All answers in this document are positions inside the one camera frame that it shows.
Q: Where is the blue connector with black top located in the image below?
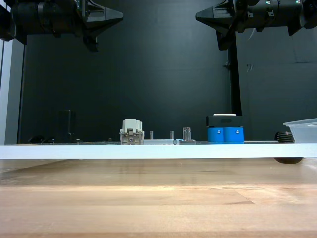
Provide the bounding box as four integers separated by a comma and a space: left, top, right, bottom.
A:
206, 113, 245, 144

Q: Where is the black ribbed knob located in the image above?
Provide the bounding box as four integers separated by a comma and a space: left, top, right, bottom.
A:
274, 131, 295, 144

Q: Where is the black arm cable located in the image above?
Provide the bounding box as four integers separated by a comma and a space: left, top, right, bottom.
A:
220, 4, 245, 50

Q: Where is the black rubber foot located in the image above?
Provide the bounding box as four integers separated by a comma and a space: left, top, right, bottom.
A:
273, 157, 304, 164

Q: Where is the clear plastic tub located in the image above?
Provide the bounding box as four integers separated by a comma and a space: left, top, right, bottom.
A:
283, 118, 317, 144

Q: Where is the grey connector housing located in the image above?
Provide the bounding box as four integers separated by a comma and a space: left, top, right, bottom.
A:
119, 119, 145, 146

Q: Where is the white task board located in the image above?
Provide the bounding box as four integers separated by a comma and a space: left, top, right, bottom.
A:
0, 140, 317, 160

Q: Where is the black clamp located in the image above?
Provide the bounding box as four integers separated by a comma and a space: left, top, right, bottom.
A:
27, 109, 78, 144

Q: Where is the aluminium block with posts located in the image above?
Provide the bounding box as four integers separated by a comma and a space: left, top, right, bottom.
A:
143, 130, 179, 146

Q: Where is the small metal connector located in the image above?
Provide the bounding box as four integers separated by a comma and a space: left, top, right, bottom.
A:
178, 126, 196, 145

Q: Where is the grey metal post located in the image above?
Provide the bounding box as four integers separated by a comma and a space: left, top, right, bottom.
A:
0, 39, 25, 145

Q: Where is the black vertical post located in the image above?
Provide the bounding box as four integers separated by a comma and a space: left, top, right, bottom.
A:
226, 32, 243, 117

